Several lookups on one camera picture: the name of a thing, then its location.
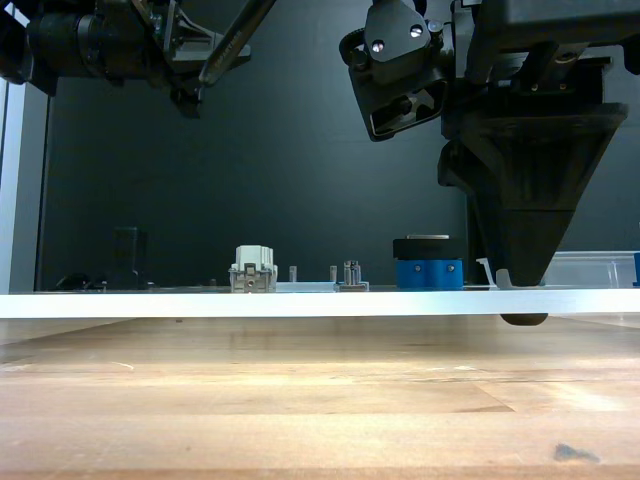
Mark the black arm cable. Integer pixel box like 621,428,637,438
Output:
197,0,279,87

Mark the blue mount with black cap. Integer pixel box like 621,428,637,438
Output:
392,233,465,290

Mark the white board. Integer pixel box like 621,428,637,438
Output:
0,291,640,320

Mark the black rubber foot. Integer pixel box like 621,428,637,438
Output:
499,313,549,328

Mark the clear plastic tub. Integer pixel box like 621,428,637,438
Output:
475,249,636,290

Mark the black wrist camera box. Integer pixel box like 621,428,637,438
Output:
338,0,449,144

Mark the grey connector housing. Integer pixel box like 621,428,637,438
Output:
228,244,279,295

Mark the silver metal clamp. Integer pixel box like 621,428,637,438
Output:
333,259,371,293

